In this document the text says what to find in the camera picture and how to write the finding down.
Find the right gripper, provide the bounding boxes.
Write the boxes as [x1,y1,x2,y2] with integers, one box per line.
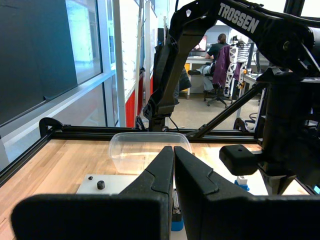
[219,144,311,195]

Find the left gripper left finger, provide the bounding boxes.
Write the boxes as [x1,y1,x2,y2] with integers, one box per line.
[11,145,175,240]

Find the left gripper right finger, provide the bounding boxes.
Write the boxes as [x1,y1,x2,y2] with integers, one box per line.
[174,146,320,240]

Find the blue white connector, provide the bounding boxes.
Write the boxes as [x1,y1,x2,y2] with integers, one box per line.
[234,175,251,192]

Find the white board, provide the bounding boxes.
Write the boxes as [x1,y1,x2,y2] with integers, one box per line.
[76,174,271,240]

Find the clear plastic tub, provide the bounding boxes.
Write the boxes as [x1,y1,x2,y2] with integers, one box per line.
[108,131,193,175]

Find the black office chair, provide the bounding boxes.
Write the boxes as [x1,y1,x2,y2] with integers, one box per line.
[203,44,237,109]

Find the white desk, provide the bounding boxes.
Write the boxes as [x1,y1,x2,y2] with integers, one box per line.
[243,72,267,118]
[184,56,216,100]

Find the red panel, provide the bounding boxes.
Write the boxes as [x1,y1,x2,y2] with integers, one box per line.
[124,74,146,128]

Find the purple jacket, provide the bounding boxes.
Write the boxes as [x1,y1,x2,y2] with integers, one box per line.
[212,44,232,87]

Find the striped cloth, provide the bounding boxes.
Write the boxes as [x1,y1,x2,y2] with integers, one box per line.
[236,43,251,63]

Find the white lattice stand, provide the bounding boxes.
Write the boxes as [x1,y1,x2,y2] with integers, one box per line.
[223,43,247,98]

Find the person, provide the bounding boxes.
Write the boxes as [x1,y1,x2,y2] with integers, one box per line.
[187,33,232,93]

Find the monitor with pink picture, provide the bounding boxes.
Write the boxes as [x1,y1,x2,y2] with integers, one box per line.
[189,34,208,52]

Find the black aluminium frame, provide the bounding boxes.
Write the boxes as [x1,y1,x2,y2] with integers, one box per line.
[0,0,320,196]

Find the white window frame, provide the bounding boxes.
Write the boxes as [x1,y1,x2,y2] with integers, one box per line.
[96,0,127,127]

